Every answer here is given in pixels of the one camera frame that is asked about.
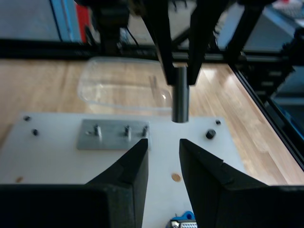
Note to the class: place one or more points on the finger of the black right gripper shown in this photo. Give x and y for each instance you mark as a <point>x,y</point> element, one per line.
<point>161,35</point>
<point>199,35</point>

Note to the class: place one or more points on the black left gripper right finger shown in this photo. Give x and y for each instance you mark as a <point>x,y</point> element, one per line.
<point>249,209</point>

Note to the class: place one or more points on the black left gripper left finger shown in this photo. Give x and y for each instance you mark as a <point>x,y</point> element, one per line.
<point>71,206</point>

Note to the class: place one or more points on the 16mm steel cylinder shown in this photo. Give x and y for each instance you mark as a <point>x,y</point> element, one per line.
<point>180,95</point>

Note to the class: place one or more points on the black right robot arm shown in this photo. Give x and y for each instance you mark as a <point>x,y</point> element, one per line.
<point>114,28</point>

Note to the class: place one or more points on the white taskboard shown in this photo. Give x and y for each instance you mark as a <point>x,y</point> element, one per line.
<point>71,166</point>

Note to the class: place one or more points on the clear plastic tub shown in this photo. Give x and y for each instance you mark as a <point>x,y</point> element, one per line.
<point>118,78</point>

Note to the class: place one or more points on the white connector housing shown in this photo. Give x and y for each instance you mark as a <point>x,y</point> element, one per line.
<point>186,225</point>

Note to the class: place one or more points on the grey aluminium plate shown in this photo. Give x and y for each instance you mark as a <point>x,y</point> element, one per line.
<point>107,143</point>

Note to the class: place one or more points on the short steel peg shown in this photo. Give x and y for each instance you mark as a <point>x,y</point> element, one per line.
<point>97,131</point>
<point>128,133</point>
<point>144,131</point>

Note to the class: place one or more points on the white partition with red base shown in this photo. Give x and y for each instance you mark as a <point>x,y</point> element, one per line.
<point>82,23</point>

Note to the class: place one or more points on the small black screw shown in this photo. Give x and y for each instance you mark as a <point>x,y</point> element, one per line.
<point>218,122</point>
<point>26,118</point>

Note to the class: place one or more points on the blue connector bracket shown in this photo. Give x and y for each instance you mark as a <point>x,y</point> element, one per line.
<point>180,217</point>

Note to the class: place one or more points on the black aluminium frame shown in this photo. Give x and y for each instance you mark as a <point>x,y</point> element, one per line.
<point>47,48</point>

